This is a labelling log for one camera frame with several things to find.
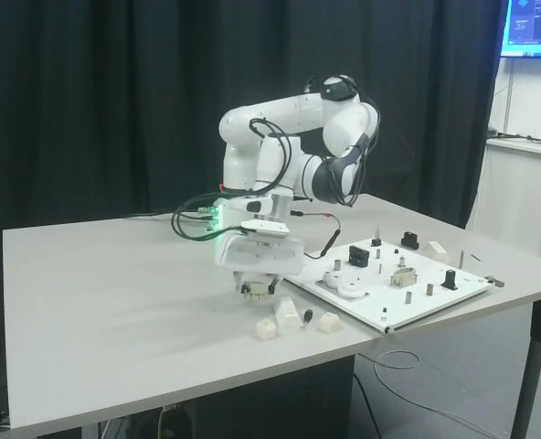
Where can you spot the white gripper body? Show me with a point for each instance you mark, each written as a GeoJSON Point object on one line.
{"type": "Point", "coordinates": [261, 256]}

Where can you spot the grey waterproof plug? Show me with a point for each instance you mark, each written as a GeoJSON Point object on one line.
{"type": "Point", "coordinates": [257, 292]}

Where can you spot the white long holder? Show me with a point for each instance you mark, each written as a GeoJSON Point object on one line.
{"type": "Point", "coordinates": [286, 314]}
{"type": "Point", "coordinates": [437, 250]}

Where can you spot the black USB plug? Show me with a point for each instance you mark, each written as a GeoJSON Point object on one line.
{"type": "Point", "coordinates": [307, 314]}

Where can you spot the white small holder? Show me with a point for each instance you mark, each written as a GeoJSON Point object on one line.
{"type": "Point", "coordinates": [266, 330]}
{"type": "Point", "coordinates": [329, 322]}

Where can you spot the white small gear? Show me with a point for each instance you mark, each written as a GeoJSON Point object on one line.
{"type": "Point", "coordinates": [330, 279]}

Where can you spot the white large gear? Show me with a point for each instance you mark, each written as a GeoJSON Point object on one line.
{"type": "Point", "coordinates": [350, 290]}

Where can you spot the black D-SUB plug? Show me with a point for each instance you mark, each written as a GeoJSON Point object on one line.
{"type": "Point", "coordinates": [358, 255]}

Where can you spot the black pointed plug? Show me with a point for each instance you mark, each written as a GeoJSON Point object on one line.
{"type": "Point", "coordinates": [377, 240]}

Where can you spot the white task board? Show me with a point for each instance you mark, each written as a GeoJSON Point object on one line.
{"type": "Point", "coordinates": [389, 302]}

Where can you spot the black block plug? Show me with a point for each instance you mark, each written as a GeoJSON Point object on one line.
{"type": "Point", "coordinates": [410, 239]}

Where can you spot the black Ethernet plug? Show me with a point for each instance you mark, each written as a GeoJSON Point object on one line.
{"type": "Point", "coordinates": [449, 278]}

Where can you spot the thin metal rod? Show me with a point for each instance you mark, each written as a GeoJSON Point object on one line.
{"type": "Point", "coordinates": [460, 258]}

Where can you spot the black curtain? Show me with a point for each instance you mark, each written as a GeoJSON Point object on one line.
{"type": "Point", "coordinates": [69, 91]}

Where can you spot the white cabinet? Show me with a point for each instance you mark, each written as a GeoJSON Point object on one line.
{"type": "Point", "coordinates": [517, 196]}

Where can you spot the black table leg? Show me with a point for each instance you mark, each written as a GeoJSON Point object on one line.
{"type": "Point", "coordinates": [537, 347]}

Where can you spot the blue screen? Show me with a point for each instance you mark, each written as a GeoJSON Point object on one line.
{"type": "Point", "coordinates": [531, 27]}

